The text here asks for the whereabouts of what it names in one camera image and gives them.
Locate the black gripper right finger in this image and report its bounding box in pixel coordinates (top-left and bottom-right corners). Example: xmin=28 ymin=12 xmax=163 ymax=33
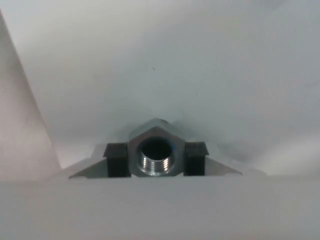
xmin=183 ymin=141 xmax=243 ymax=177

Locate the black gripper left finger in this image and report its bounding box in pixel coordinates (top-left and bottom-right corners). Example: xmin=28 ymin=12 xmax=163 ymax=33
xmin=67 ymin=142 xmax=132 ymax=180

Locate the white task board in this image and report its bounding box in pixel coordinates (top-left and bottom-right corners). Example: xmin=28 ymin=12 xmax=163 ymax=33
xmin=0 ymin=0 xmax=320 ymax=181

